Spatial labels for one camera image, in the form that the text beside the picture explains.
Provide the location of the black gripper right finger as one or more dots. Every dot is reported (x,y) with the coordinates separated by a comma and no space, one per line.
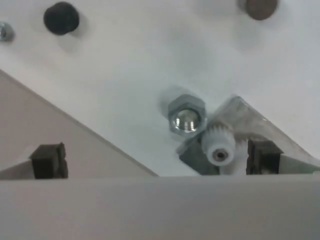
(262,160)

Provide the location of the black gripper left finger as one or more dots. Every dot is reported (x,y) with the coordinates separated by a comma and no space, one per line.
(50,162)

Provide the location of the metal hex bolt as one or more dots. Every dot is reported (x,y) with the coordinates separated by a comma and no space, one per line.
(186,117)

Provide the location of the white small gear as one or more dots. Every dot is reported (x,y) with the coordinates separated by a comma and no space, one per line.
(218,150)

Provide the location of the white task board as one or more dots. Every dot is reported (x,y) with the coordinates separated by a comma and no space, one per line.
(130,70)

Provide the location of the metal board corner nut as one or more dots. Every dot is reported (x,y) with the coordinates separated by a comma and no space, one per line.
(5,31)

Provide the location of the black round knob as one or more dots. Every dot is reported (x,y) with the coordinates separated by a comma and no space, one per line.
(61,17)

